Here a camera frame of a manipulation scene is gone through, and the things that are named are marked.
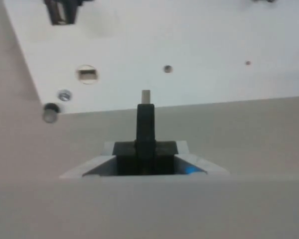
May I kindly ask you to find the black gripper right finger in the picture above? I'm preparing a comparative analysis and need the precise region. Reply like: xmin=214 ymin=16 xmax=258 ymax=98
xmin=153 ymin=140 xmax=231 ymax=176

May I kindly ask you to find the white task board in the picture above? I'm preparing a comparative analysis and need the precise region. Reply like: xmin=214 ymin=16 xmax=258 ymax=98
xmin=2 ymin=0 xmax=299 ymax=124

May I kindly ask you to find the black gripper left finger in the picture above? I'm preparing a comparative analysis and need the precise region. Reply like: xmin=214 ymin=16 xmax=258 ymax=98
xmin=59 ymin=141 xmax=138 ymax=179

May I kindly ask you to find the black USB plug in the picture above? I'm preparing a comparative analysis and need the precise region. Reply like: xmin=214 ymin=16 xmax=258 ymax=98
xmin=135 ymin=90 xmax=156 ymax=175

